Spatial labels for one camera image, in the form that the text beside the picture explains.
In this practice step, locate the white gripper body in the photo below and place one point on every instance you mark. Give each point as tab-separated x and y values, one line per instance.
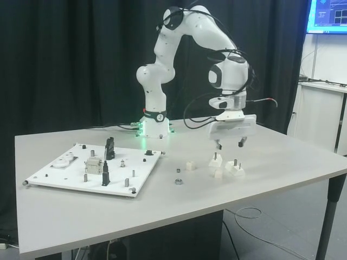
233	128

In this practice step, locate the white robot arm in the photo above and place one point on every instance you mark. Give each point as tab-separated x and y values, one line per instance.
162	54

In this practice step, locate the white peg holder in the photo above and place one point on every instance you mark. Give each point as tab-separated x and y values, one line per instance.
238	172
218	174
230	166
191	166
215	163

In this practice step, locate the metal nut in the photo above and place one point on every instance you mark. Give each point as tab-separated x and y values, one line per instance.
177	181

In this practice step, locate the white cabinet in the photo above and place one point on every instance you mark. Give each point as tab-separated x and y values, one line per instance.
317	116

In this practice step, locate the metal BNC plug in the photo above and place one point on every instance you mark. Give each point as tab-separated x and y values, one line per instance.
123	163

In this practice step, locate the black D-SUB plug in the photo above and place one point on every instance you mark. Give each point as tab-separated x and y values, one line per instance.
109	149

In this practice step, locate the black table leg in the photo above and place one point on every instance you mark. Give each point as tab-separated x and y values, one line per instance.
332	211

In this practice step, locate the blue screen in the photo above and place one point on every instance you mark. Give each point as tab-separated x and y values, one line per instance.
328	15

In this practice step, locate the white task board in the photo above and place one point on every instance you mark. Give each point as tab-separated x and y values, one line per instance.
73	178

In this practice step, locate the white medium gear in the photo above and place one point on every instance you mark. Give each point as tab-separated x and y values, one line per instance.
67	158

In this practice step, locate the white large gear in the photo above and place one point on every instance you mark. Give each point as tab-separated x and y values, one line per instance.
60	163

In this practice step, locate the black curtain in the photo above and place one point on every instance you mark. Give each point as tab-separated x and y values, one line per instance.
67	59

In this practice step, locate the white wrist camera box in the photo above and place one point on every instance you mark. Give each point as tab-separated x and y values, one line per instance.
218	103

